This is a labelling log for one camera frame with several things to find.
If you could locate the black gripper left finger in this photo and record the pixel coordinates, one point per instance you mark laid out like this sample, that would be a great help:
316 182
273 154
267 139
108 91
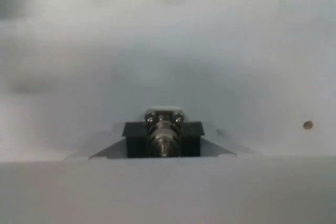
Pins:
135 140

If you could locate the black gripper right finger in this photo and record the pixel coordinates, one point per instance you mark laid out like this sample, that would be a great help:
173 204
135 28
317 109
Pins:
191 140

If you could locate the metal BNC plug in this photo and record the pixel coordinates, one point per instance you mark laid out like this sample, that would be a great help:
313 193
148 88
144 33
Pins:
165 137

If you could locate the white task board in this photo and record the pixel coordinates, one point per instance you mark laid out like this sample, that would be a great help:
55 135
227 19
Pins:
168 77

